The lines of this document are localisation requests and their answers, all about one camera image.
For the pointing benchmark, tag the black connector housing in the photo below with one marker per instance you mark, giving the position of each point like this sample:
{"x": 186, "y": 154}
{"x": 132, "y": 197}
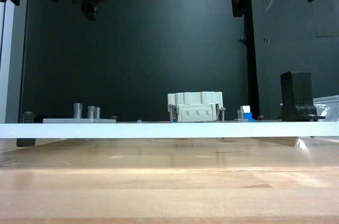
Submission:
{"x": 295, "y": 94}

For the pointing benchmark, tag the small blue white connector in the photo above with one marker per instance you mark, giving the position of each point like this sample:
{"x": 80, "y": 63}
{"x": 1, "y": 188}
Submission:
{"x": 246, "y": 109}

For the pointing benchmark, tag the small metal connector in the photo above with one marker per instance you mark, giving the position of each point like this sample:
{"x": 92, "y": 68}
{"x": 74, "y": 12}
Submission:
{"x": 240, "y": 115}

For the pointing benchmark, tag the beige hub socket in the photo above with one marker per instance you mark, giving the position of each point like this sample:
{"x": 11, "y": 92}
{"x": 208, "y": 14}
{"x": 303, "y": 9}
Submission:
{"x": 196, "y": 114}

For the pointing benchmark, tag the clear plastic tub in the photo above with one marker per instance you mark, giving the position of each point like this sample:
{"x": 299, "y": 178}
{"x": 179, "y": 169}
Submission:
{"x": 328, "y": 105}

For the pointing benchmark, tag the black knurled standoff screw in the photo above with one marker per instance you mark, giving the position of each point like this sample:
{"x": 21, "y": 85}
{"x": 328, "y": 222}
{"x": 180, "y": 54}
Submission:
{"x": 28, "y": 117}

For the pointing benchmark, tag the grey metal peg plate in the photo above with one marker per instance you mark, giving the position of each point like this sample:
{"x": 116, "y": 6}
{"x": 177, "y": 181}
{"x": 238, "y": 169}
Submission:
{"x": 79, "y": 120}

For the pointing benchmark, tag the white board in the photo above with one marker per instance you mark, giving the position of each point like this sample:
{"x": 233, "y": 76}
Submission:
{"x": 169, "y": 130}

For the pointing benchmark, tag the black wall column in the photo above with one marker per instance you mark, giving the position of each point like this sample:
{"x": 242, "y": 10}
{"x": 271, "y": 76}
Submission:
{"x": 251, "y": 62}

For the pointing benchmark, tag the grey metal wall frame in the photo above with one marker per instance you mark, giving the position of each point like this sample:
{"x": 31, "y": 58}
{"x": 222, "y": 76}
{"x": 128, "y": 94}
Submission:
{"x": 10, "y": 62}

